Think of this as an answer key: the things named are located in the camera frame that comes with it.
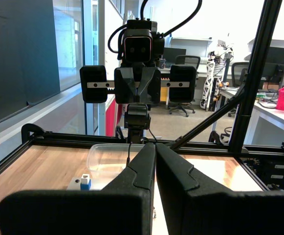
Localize clear plastic tub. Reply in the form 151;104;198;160
86;142;147;172

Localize large dark monitor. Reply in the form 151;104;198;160
261;46;284;87

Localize black aluminium frame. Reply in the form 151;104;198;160
0;0;284;194

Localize white office desk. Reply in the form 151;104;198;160
212;87;284;145

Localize black mesh office chair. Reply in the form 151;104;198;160
228;61;250;118
168;55;201;118

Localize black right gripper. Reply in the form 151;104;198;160
79;61;197;104

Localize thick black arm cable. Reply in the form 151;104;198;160
139;0;203;37

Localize white red partition screen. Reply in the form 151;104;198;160
98;0;123;137

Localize white wall shelf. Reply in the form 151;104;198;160
169;36;214;50

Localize blue white connector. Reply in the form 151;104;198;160
80;173;92;191

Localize yellow drawer cabinet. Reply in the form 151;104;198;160
160;86;170;103

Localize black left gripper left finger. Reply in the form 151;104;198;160
0;142;156;235

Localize black camera cable loop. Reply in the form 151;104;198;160
108;26;128;61

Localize white lattice robot figure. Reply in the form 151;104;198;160
199;39;233;112

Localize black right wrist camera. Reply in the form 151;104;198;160
123;28;154;62

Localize black labelled control boxes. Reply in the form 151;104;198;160
239;156;284;192

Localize black computer monitor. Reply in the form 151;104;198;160
162;47;187;65

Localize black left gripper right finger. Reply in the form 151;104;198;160
155;143;284;235

